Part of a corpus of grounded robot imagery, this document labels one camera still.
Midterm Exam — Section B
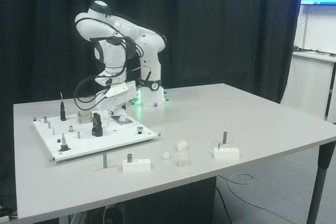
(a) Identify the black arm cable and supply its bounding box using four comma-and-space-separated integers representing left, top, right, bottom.
76, 18, 169, 61

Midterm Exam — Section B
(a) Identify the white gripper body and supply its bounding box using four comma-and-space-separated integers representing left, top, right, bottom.
96, 82, 138, 111

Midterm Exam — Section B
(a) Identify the black Ethernet plug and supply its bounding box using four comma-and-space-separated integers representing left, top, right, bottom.
59, 92, 68, 122

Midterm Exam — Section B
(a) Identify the black floor cable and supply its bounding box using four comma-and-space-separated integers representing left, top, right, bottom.
216, 187, 229, 224

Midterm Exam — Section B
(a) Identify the black cable on cabinet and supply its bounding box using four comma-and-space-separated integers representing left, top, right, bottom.
292, 46, 336, 57

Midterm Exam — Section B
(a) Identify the white peg holder block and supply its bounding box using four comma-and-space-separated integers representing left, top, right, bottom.
122, 157, 152, 174
212, 147, 240, 159

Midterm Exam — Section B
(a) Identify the white power strip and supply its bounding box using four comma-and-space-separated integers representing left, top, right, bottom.
0, 208, 16, 221

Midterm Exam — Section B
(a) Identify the white task board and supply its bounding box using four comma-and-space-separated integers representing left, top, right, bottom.
33, 110, 161, 163

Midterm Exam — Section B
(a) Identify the white cabinet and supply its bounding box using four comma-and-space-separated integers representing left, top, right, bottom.
282, 50, 336, 124

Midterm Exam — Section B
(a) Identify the dark grey table leg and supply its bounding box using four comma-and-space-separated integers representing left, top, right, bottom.
307, 140, 336, 224

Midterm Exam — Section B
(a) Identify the black curtain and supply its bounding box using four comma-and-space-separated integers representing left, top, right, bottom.
0, 0, 307, 217

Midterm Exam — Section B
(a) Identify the metal bolt with black base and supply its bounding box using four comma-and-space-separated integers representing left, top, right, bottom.
59, 133, 70, 153

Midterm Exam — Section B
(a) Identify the grey floor cable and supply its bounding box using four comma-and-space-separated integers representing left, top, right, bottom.
227, 173, 308, 224

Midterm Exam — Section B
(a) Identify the black D-SUB plug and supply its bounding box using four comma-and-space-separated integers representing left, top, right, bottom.
91, 112, 103, 137

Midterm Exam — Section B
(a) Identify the black looped gripper cable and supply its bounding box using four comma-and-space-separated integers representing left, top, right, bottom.
73, 76, 106, 110

